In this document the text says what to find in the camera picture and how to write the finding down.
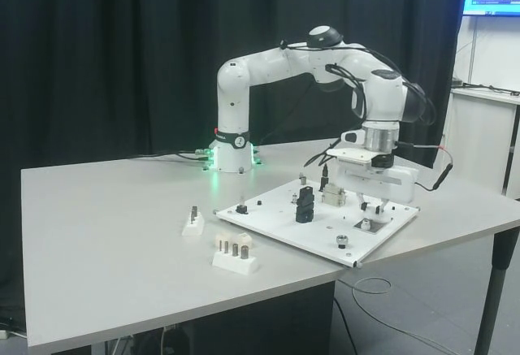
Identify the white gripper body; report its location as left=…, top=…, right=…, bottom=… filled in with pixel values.
left=333, top=158, right=418, bottom=204

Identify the beige metal connector housing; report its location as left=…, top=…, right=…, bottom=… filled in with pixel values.
left=320, top=183, right=346, bottom=206

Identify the flat white mounting plate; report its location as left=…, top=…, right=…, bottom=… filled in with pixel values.
left=327, top=147, right=375, bottom=167

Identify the black D-SUB plug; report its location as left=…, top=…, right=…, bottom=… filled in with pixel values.
left=295, top=186, right=316, bottom=225

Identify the white task board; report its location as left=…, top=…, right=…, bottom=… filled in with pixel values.
left=213, top=171, right=422, bottom=270

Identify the dark table leg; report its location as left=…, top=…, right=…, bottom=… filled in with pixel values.
left=474, top=231, right=511, bottom=355

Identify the white round peg holder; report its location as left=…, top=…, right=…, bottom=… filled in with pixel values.
left=210, top=249, right=261, bottom=277

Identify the white square peg holder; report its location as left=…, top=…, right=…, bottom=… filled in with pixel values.
left=181, top=214, right=205, bottom=237

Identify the black curtain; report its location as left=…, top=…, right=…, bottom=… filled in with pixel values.
left=0, top=0, right=475, bottom=331

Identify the silver wrist ring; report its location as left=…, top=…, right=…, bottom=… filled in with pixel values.
left=362, top=121, right=399, bottom=157

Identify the small white camera box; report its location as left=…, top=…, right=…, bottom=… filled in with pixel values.
left=340, top=129, right=366, bottom=145

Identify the thin black rod on wire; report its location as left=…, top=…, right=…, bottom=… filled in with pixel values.
left=393, top=140, right=454, bottom=193

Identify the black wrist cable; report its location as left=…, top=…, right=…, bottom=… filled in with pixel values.
left=304, top=141, right=345, bottom=169

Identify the grey floor cable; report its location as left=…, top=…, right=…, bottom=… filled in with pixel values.
left=349, top=276, right=484, bottom=350

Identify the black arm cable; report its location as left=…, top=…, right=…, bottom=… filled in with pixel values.
left=278, top=37, right=436, bottom=128

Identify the black base cable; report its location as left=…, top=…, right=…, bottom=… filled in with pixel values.
left=133, top=149, right=216, bottom=163

